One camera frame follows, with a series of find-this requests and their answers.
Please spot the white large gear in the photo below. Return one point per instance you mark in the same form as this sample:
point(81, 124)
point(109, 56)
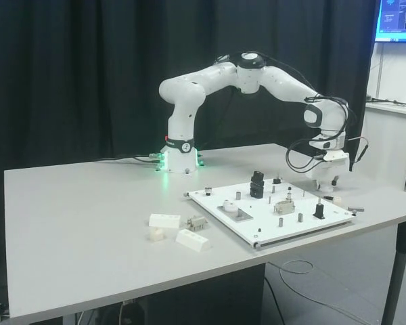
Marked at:
point(228, 206)

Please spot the metal square peg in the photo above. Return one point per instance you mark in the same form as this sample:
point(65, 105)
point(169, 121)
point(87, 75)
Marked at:
point(355, 209)

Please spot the metal BNC plug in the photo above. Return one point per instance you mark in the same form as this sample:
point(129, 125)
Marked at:
point(208, 191)

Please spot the white small holder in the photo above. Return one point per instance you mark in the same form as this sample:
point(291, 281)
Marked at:
point(337, 201)
point(155, 234)

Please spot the metal bolt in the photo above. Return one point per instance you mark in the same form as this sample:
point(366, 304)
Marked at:
point(288, 194)

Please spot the white cabinet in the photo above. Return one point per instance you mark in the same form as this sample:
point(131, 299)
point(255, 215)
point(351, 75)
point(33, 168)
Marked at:
point(389, 142)

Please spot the metal rectangular socket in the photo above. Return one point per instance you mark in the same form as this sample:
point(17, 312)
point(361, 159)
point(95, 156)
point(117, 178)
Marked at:
point(283, 208)

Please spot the black curtain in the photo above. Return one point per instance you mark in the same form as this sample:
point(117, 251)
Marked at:
point(88, 67)

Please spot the black short plug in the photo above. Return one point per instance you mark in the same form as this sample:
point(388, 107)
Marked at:
point(276, 180)

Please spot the black table leg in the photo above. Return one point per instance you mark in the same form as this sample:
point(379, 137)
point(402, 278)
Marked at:
point(404, 264)

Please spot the black Ethernet plug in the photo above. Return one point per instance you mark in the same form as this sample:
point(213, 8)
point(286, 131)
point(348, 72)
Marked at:
point(318, 210)

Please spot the blue screen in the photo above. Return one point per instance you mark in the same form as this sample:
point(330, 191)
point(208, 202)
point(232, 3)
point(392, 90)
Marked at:
point(397, 20)

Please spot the metal rectangular plug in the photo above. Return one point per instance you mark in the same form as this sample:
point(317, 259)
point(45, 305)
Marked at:
point(194, 223)

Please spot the white long peg holder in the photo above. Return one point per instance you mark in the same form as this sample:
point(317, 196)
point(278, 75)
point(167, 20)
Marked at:
point(164, 220)
point(193, 240)

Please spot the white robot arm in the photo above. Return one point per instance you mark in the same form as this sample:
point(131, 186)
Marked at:
point(181, 118)

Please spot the white task board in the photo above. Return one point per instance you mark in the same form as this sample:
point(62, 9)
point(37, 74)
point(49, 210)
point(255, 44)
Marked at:
point(230, 230)

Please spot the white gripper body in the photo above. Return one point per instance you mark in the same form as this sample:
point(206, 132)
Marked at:
point(331, 167)

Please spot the black D-SUB plug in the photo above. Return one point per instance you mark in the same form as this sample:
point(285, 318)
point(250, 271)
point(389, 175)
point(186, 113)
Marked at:
point(256, 184)

